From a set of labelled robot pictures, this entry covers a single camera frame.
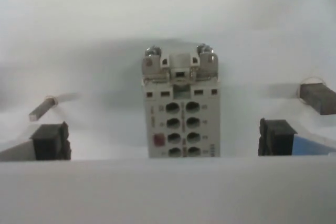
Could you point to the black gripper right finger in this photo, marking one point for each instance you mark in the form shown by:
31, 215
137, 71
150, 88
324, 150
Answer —
278, 140

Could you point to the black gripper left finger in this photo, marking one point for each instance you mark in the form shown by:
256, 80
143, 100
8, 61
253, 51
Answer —
50, 142

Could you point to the grey waterproof plug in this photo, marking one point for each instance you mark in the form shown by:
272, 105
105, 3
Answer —
181, 119

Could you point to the large metal square peg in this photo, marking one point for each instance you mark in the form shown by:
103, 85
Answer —
319, 98

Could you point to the white task board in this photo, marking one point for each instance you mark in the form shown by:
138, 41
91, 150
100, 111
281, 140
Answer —
168, 58

